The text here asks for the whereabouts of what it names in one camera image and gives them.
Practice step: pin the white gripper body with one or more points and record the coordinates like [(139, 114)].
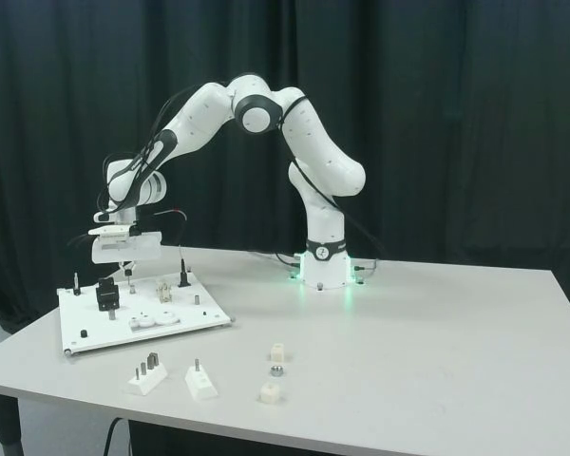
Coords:
[(127, 248)]

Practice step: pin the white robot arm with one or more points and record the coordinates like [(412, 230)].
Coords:
[(313, 138)]

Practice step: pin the large metal square peg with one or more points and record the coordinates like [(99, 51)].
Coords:
[(152, 360)]

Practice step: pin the white square peg holder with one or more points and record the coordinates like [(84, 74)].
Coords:
[(147, 385)]

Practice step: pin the white round peg holder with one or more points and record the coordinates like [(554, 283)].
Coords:
[(200, 385)]

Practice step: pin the round metal nut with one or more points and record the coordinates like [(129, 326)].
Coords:
[(276, 372)]

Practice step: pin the black D-SUB plug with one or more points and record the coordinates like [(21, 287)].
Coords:
[(108, 297)]

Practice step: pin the white medium gear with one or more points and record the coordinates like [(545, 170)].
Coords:
[(146, 324)]

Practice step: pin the white task board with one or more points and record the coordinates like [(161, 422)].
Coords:
[(104, 332)]

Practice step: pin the black table leg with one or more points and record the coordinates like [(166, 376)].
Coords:
[(2, 427)]

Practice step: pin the black curtain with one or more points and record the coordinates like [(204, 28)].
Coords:
[(456, 95)]

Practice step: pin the small white wrist camera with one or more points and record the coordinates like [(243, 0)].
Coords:
[(103, 217)]

